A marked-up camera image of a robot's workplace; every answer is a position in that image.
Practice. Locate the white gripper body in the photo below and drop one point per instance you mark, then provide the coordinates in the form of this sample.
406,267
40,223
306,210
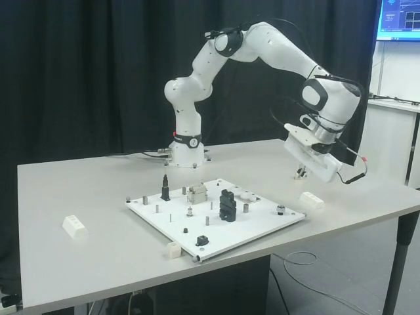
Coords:
325,169

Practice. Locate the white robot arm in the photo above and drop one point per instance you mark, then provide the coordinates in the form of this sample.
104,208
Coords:
187,131

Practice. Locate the small white plug holder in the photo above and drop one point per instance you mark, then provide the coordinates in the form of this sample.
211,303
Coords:
300,177

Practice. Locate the white three-hole holder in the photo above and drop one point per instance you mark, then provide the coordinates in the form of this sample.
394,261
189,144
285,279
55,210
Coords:
75,227
311,199

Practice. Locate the round metal connector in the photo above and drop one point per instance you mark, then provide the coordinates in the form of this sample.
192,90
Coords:
280,210

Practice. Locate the white large gear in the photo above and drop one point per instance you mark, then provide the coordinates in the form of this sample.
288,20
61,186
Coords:
248,197

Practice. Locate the white task board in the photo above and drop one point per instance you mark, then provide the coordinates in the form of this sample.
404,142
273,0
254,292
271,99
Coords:
262,220

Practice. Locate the white cabinet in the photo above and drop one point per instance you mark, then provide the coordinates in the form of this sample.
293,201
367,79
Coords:
390,144

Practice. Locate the black D-SUB plug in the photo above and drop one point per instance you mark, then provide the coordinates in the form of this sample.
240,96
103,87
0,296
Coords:
227,206

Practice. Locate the beige connector block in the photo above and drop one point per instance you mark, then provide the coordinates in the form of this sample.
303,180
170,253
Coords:
197,193

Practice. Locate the black table leg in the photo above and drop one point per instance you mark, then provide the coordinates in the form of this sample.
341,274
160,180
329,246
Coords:
402,256

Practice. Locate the metal BNC plug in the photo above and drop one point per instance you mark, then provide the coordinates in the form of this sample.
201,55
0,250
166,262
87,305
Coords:
189,211

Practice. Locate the black waterproof plug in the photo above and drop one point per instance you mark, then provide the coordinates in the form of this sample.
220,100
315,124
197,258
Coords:
165,190

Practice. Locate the black box under table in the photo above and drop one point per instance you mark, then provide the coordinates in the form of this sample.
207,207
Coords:
216,285

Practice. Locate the white cube holder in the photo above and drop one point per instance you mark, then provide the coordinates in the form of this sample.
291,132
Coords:
174,251

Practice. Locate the blue screen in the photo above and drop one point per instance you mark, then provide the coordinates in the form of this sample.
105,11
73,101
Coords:
400,19

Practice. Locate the black curtain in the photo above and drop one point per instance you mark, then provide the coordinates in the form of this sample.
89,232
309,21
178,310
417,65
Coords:
82,65

